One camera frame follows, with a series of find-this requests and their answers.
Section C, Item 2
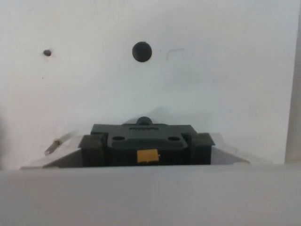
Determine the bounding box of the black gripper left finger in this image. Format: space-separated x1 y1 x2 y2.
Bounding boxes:
20 133 105 169

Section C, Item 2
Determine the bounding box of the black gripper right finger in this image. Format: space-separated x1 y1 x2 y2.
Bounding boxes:
191 132 250 167

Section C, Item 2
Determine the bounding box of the white task board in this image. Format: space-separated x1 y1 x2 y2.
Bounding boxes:
0 0 296 170

